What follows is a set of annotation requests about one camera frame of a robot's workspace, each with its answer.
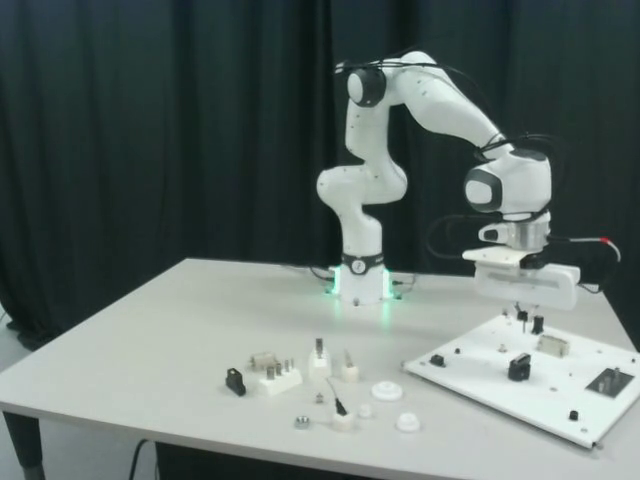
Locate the white task board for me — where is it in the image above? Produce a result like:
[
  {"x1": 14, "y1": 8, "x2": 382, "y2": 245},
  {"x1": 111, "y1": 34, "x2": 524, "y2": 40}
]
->
[{"x1": 402, "y1": 308, "x2": 640, "y2": 450}]

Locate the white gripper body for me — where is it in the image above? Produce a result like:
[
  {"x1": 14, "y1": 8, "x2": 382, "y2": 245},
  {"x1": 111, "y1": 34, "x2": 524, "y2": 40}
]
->
[{"x1": 473, "y1": 263, "x2": 582, "y2": 308}]

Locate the wide white peg holder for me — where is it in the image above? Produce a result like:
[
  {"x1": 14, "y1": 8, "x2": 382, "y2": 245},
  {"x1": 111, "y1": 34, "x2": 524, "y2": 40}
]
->
[{"x1": 257, "y1": 368, "x2": 304, "y2": 400}]

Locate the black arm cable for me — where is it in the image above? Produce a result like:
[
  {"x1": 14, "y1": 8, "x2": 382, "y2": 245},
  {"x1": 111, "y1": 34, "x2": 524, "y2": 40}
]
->
[{"x1": 333, "y1": 58, "x2": 554, "y2": 264}]

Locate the black waterproof plug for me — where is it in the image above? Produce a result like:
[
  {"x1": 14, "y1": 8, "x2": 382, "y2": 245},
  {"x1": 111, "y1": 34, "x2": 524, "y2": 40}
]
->
[{"x1": 324, "y1": 377, "x2": 350, "y2": 417}]

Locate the black base cable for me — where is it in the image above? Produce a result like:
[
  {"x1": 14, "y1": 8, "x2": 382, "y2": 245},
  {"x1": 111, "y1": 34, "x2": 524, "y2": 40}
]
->
[{"x1": 282, "y1": 262, "x2": 335, "y2": 282}]

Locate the black curtain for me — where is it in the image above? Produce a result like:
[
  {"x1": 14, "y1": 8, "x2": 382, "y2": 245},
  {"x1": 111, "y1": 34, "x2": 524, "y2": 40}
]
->
[{"x1": 0, "y1": 0, "x2": 640, "y2": 351}]

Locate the black D-SUB plug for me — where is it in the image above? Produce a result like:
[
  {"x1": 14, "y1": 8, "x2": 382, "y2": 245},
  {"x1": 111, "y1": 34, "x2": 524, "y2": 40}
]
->
[{"x1": 224, "y1": 367, "x2": 250, "y2": 397}]

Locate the white large gear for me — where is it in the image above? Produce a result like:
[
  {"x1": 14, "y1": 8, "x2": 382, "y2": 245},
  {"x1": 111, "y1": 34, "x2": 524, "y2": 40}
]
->
[{"x1": 370, "y1": 379, "x2": 404, "y2": 402}]

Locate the tall white peg holder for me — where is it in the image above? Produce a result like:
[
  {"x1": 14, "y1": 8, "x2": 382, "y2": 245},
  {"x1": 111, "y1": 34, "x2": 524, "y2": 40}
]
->
[{"x1": 308, "y1": 349, "x2": 332, "y2": 384}]

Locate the black table leg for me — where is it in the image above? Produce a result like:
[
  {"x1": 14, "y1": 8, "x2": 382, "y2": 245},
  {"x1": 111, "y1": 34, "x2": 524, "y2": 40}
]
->
[{"x1": 2, "y1": 412, "x2": 41, "y2": 480}]

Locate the black floor cable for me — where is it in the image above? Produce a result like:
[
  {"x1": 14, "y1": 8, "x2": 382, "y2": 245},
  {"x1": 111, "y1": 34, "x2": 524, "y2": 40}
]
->
[{"x1": 130, "y1": 438, "x2": 152, "y2": 480}]

